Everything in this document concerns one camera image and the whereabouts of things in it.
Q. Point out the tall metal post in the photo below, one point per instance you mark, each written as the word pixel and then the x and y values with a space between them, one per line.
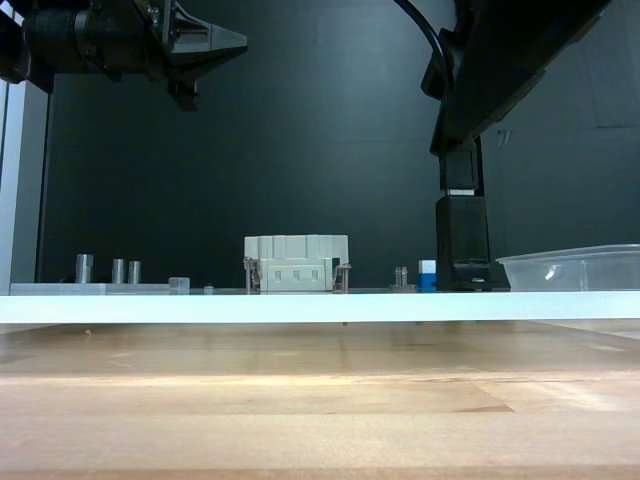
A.
pixel 85 267

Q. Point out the grey frame post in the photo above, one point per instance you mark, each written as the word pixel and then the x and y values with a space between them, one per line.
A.
pixel 12 200

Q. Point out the clear plastic container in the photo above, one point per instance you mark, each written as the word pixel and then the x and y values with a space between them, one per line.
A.
pixel 575 270

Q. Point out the flat aluminium plate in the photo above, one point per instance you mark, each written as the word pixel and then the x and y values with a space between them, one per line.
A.
pixel 75 288

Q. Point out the small metal cube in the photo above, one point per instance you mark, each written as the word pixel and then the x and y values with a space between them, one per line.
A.
pixel 179 285

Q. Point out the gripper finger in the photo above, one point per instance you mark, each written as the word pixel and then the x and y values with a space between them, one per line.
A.
pixel 475 95
pixel 225 45

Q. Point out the metal housing latch clamp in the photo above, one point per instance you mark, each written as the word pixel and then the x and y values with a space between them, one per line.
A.
pixel 250 275
pixel 341 277

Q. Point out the black USB connector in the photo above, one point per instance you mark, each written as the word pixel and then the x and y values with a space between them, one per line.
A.
pixel 457 170

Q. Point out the short metal post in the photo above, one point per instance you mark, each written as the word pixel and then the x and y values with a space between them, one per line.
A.
pixel 118 270
pixel 135 271

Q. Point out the white board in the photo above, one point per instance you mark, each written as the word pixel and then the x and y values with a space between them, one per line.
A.
pixel 300 307

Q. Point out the blue and white connector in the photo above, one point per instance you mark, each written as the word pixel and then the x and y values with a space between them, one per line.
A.
pixel 426 280

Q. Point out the grey connector housing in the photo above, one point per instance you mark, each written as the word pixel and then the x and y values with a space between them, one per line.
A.
pixel 295 250

